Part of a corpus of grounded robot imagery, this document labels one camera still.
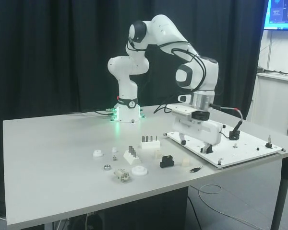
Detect white rectangular peg holder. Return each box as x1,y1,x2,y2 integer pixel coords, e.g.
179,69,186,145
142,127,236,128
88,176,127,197
140,139,162,151

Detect white sloped peg holder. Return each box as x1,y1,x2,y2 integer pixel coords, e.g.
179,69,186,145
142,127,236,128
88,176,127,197
123,149,143,166

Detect thin black cable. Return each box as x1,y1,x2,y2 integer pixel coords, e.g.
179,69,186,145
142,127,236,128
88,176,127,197
256,68,288,79

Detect white cabinet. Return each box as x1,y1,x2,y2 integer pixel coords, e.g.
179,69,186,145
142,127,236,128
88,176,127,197
250,71,288,139

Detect blue screen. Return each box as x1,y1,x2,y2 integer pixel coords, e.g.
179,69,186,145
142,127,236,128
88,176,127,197
264,0,288,31

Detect black curtain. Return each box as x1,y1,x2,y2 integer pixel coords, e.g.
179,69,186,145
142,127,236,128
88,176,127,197
0,0,266,216

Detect black D-SUB plug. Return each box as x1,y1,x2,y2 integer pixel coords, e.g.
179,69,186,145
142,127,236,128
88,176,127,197
159,155,176,169

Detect black floor cable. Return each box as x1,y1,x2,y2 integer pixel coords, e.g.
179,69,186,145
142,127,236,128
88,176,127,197
186,189,201,230

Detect white large gear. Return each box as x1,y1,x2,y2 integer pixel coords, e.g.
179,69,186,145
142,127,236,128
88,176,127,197
131,165,148,177

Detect silver wrist ring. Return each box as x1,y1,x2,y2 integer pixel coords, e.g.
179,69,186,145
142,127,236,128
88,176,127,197
191,92,212,108

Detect grey coiled cable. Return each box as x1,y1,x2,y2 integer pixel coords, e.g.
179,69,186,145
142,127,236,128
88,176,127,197
188,183,234,230

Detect black wrist band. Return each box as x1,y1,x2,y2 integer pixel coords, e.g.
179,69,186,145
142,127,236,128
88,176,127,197
191,110,210,121

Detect black base cable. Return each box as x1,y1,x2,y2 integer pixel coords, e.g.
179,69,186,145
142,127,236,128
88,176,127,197
72,109,116,116

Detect dark table leg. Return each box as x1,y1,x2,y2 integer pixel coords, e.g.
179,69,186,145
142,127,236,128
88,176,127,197
276,154,288,230

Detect grey waterproof plug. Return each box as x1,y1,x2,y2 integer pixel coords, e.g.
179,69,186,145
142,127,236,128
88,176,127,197
112,168,131,181

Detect flat white mounting plate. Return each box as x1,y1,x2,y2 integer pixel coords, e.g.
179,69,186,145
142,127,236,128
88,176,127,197
169,104,196,117

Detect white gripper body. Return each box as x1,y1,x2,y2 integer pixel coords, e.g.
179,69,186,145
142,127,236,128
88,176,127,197
172,114,223,146

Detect white task board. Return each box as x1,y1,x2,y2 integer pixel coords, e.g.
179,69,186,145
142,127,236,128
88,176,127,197
164,123,287,170

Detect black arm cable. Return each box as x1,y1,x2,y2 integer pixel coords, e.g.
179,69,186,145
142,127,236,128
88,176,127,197
127,35,208,115

